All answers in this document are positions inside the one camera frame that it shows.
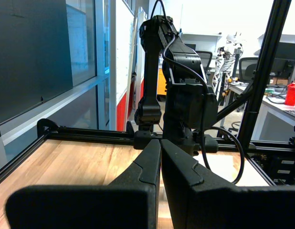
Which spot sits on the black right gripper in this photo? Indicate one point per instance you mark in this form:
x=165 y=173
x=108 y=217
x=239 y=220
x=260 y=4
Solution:
x=181 y=114

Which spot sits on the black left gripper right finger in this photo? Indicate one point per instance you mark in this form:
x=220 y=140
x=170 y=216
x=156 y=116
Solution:
x=233 y=207

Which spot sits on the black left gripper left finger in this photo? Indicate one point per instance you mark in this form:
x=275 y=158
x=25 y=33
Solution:
x=90 y=205

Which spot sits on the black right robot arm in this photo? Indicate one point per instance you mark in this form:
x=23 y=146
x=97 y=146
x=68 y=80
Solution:
x=152 y=71

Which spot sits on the yellow drawer cabinet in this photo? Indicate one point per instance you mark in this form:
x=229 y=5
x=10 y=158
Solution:
x=161 y=83

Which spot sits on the black control box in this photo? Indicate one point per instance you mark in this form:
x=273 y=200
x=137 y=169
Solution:
x=269 y=167

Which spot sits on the black mesh office chair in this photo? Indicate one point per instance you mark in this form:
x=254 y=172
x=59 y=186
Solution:
x=247 y=69
x=204 y=59

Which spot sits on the white robot figure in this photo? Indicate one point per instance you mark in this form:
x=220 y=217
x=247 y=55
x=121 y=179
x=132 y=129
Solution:
x=229 y=58

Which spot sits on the white shelf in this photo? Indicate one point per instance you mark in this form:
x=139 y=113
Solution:
x=200 y=38

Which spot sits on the white desk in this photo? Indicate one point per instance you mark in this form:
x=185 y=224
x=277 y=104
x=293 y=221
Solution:
x=276 y=112

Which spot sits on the black keyboard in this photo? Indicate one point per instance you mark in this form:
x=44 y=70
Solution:
x=294 y=114

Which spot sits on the red cup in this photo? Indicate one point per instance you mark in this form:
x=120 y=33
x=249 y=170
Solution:
x=293 y=95

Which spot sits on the black monitor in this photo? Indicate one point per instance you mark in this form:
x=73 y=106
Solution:
x=284 y=52

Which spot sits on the black metal table frame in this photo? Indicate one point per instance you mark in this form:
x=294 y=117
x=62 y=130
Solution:
x=263 y=71

